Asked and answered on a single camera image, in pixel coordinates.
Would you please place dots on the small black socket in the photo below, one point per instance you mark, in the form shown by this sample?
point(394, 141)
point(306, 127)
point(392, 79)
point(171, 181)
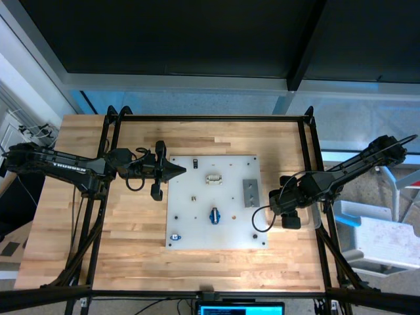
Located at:
point(195, 163)

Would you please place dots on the grey metal peg block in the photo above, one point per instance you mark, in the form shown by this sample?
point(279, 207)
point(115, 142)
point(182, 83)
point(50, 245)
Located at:
point(251, 192)

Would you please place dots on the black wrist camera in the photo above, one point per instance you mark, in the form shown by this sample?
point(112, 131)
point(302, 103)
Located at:
point(276, 202)

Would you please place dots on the cream connector housing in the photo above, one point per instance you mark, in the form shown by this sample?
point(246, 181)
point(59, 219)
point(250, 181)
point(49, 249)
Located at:
point(214, 179)

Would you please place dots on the blue round holder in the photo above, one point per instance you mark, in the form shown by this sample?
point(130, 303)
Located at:
point(210, 216)

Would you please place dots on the black window pillar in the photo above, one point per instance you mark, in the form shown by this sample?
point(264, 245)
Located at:
point(305, 46)

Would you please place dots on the white taskboard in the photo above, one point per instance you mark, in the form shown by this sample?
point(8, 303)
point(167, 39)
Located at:
point(223, 236)

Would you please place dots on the clear plastic tub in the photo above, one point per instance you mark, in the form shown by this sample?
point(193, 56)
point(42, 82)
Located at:
point(312, 223)

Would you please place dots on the white step stool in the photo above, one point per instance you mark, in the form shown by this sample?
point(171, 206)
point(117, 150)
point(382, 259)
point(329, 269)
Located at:
point(384, 236)

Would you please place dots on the blue square holder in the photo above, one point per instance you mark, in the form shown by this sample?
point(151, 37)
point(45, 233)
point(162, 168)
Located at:
point(171, 237)

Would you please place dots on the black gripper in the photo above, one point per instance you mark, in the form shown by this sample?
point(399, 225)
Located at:
point(160, 170)
point(291, 220)

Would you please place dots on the black block with metal strip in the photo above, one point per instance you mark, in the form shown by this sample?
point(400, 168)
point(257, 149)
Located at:
point(215, 215)

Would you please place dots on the laptop screen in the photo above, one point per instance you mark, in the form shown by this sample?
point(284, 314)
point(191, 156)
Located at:
point(239, 309)

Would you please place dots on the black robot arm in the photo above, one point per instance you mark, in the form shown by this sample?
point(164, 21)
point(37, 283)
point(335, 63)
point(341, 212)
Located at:
point(65, 165)
point(344, 170)

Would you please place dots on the black aluminium frame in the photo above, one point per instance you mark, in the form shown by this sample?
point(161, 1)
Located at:
point(315, 157)

